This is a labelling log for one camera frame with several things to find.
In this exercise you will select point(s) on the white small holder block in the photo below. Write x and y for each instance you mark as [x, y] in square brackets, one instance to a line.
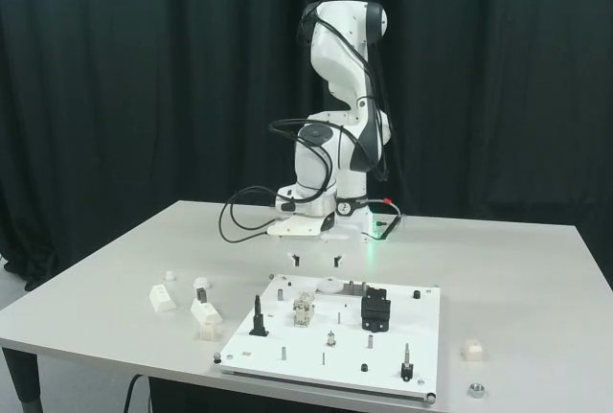
[211, 331]

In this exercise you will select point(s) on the metal hex nut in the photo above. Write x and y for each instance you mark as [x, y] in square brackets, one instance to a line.
[475, 389]

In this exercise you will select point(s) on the black table leg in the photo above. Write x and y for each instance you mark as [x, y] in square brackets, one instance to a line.
[21, 379]

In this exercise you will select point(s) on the metal square peg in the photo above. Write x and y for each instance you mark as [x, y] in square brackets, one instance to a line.
[201, 294]

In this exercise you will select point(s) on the white holder with peg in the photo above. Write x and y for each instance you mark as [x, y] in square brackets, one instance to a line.
[206, 312]

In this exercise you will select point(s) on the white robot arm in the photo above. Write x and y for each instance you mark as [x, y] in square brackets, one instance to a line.
[330, 53]

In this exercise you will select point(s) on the metal BNC plug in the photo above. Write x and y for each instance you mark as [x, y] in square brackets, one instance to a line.
[330, 337]

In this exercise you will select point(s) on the beige Ethernet plug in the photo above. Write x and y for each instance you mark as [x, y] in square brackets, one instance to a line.
[301, 310]

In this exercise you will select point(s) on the white small gear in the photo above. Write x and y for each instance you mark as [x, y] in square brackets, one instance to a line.
[169, 275]

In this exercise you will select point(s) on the black D-SUB plug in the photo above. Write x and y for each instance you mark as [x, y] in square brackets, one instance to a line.
[376, 310]

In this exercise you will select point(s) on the white large gear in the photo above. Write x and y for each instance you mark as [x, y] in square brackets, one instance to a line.
[330, 284]

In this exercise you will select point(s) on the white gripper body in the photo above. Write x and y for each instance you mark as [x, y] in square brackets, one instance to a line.
[316, 245]

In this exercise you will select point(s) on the white long holder block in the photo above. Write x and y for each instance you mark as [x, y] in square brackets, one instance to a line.
[162, 297]

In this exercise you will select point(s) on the white square holder block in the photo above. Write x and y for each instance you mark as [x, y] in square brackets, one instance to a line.
[472, 350]

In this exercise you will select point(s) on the metal bolt on black base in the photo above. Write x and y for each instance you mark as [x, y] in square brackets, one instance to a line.
[406, 362]

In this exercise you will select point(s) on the white task board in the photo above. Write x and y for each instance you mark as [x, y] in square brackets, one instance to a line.
[306, 351]

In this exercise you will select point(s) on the black tall plug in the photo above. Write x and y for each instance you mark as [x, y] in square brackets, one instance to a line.
[259, 319]

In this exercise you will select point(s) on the black curtain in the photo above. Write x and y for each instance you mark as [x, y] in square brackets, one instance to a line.
[120, 73]

